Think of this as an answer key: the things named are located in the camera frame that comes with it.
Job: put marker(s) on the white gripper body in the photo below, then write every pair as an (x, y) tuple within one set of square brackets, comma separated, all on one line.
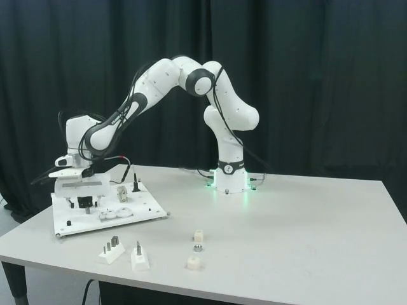
[(82, 191)]

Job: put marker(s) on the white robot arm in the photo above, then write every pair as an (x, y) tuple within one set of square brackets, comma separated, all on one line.
[(159, 79)]

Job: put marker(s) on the large metal square peg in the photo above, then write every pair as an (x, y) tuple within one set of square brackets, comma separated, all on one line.
[(114, 241)]

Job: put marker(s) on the white square peg holder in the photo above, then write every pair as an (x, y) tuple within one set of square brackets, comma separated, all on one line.
[(109, 256)]

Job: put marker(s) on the medium metal round peg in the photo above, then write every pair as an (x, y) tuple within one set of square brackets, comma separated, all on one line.
[(138, 251)]

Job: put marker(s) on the white round peg holder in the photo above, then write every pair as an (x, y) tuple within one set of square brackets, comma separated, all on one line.
[(140, 262)]

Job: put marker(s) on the small white round holder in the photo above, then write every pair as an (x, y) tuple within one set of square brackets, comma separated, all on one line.
[(193, 263)]

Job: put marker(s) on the white medium gear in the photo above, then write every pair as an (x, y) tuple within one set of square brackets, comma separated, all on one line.
[(107, 215)]

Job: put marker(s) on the white flat mounting plate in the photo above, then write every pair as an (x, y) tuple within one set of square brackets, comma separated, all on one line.
[(65, 173)]

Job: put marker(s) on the beige connector block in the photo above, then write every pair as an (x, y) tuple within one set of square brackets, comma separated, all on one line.
[(122, 193)]

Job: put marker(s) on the white large gear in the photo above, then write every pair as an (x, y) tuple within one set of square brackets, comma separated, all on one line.
[(124, 212)]

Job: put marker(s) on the white task board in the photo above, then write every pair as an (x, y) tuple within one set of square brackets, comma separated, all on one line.
[(136, 206)]

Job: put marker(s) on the black upright plug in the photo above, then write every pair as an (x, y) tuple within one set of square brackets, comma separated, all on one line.
[(136, 184)]

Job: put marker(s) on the black table leg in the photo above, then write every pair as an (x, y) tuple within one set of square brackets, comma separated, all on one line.
[(12, 282)]

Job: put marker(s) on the small white cube holder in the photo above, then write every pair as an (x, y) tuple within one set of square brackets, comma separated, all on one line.
[(198, 235)]

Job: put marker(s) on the metal nut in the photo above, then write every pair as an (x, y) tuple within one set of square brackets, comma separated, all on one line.
[(197, 248)]

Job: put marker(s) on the black curtain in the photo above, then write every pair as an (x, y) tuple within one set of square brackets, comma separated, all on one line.
[(318, 79)]

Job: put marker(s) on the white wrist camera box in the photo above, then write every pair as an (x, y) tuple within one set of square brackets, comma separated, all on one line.
[(63, 160)]

